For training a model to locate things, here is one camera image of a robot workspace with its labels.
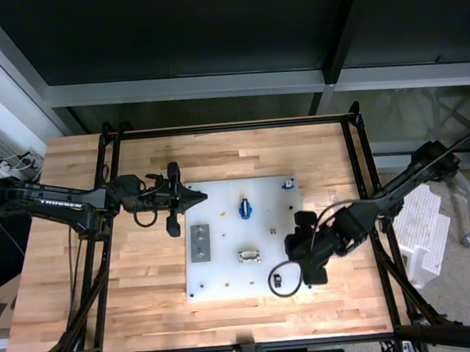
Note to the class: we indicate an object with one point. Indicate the black table frame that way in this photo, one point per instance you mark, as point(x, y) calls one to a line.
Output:
point(230, 126)

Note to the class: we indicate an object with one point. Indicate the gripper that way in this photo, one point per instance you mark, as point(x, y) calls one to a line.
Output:
point(309, 247)
point(174, 198)

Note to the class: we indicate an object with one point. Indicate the black low camera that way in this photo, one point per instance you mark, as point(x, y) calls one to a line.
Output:
point(248, 348)

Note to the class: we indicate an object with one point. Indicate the blue round connector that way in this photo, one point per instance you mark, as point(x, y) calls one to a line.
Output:
point(245, 210)

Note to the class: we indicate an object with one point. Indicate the grey metal peg plate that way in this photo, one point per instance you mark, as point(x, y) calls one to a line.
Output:
point(193, 245)

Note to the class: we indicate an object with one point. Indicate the small blue white mount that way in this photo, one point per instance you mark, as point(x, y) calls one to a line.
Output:
point(287, 184)

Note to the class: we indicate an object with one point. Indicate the white taskboard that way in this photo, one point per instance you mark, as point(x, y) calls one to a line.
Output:
point(235, 275)

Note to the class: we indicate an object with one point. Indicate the white step stool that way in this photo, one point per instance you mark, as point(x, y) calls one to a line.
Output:
point(420, 225)

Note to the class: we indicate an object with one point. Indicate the grey metal wall frame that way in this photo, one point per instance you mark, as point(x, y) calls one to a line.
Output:
point(170, 89)

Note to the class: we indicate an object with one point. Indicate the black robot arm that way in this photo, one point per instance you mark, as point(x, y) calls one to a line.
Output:
point(389, 195)
point(56, 202)

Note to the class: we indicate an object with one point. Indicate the beige connector housing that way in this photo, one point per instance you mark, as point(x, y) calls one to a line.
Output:
point(249, 257)

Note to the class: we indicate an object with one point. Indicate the black wall post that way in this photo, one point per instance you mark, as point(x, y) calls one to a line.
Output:
point(342, 35)

